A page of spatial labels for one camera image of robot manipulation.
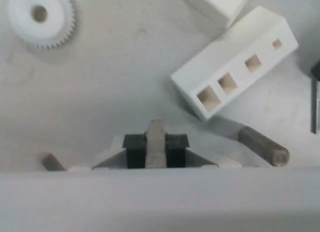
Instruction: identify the white square-hole peg holder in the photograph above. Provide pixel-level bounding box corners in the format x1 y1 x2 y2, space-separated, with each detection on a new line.
170 5 300 123

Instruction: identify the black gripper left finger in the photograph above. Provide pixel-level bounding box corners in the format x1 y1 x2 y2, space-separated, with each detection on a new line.
91 133 147 170

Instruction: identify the grey metal peg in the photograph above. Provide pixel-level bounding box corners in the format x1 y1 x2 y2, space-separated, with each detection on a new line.
310 79 318 134

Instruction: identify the white medium gear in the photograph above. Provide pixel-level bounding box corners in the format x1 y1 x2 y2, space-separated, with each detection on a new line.
6 0 76 51

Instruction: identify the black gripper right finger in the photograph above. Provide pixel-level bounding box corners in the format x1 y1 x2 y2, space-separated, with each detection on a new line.
164 133 220 169

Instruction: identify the metal round peg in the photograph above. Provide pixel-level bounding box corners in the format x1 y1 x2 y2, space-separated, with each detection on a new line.
236 125 290 167

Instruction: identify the black plug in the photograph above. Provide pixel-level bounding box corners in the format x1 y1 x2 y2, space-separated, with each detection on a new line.
309 62 320 82

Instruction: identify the grey Ethernet plug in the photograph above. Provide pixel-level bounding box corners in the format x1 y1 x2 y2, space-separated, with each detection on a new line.
144 118 168 169

